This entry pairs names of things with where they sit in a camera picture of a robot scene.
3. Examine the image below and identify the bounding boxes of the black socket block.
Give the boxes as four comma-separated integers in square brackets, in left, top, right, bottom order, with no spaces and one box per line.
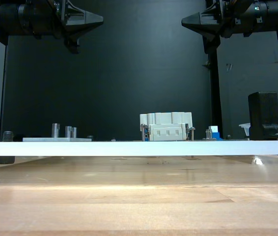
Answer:
[248,91,278,141]

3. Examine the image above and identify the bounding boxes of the small white connector block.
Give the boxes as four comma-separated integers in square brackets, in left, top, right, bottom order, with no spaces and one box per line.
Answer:
[204,125,221,141]

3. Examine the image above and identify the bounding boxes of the beige multi-pin connector housing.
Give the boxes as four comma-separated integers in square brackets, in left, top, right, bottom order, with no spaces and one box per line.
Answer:
[139,112,195,142]

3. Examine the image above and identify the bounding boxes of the grey metal plate with posts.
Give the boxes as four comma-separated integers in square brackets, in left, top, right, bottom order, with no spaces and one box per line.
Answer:
[23,123,92,143]

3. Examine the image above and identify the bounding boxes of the threaded board screw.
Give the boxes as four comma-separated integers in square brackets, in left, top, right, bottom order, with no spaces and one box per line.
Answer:
[2,131,14,143]

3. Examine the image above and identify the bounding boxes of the white task board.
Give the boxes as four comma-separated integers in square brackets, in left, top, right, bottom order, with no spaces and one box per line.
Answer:
[0,141,278,157]

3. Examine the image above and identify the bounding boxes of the black board foot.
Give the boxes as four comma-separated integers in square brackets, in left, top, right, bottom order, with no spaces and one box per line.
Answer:
[0,156,15,165]

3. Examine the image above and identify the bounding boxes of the black aluminium frame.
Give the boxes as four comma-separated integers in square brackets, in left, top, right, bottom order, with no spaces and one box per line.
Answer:
[202,36,224,140]

